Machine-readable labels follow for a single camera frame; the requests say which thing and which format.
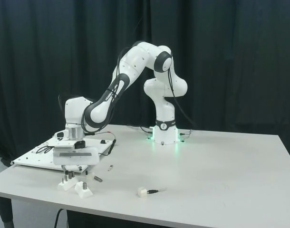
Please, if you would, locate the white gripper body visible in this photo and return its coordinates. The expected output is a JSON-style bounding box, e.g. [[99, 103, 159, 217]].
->
[[52, 146, 99, 166]]

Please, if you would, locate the white square peg holder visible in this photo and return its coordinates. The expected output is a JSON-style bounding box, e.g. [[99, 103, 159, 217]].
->
[[56, 178, 79, 191]]

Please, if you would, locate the white round peg holder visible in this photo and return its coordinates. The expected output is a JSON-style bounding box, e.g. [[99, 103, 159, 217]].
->
[[74, 181, 94, 198]]

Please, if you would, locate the white task board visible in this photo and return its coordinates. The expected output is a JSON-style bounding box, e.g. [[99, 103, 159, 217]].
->
[[10, 136, 114, 174]]

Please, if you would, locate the small white sensor box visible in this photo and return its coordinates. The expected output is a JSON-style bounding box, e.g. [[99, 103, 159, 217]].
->
[[54, 130, 70, 141]]

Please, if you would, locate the black table leg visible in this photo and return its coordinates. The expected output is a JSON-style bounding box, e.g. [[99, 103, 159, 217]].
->
[[0, 194, 14, 228]]

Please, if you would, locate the black curtain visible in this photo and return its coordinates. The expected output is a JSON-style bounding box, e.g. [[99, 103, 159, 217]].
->
[[0, 0, 290, 157]]

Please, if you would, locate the flat white mount plate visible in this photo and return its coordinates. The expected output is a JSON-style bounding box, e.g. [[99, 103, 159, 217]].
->
[[48, 140, 76, 149]]

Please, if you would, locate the silver wrist ring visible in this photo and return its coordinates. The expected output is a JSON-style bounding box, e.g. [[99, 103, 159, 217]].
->
[[68, 127, 84, 141]]

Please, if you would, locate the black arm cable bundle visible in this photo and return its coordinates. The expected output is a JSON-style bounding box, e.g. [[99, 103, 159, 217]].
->
[[58, 44, 198, 143]]

